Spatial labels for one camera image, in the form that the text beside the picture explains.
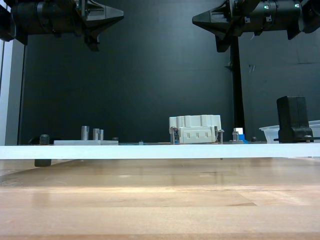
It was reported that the clear plastic tub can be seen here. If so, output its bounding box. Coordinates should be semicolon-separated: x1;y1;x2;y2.
259;120;320;145

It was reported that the beige multi-pin connector housing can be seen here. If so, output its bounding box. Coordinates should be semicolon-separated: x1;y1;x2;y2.
168;114;225;145

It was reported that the white task board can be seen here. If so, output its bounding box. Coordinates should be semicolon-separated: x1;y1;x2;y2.
0;143;320;160

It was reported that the black board foot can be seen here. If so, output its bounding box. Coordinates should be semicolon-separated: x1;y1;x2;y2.
34;159;52;168

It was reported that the black socket housing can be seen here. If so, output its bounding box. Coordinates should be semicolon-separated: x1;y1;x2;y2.
273;95;315;144

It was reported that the grey metal bar holder plate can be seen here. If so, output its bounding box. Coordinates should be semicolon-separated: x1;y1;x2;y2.
53;139;119;146

